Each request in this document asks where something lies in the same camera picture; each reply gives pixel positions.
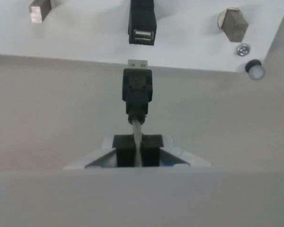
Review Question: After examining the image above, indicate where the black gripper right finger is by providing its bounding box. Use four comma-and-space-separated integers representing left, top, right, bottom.
141, 134, 213, 167

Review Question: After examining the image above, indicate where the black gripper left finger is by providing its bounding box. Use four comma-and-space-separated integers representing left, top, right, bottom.
62, 134, 135, 170

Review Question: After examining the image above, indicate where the black USB plug grey cable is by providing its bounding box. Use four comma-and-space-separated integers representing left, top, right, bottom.
122, 59, 154, 167

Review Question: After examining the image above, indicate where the white task board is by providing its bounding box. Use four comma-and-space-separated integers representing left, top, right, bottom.
0, 0, 284, 73

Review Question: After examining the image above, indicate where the round white board foot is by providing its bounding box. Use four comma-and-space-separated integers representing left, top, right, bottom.
244, 60, 266, 80

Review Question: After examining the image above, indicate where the silver board screw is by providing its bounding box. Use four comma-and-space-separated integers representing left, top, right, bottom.
236, 43, 250, 57

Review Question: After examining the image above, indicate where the metal square peg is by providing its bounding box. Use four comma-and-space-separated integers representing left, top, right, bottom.
218, 8, 249, 43
29, 0, 59, 24

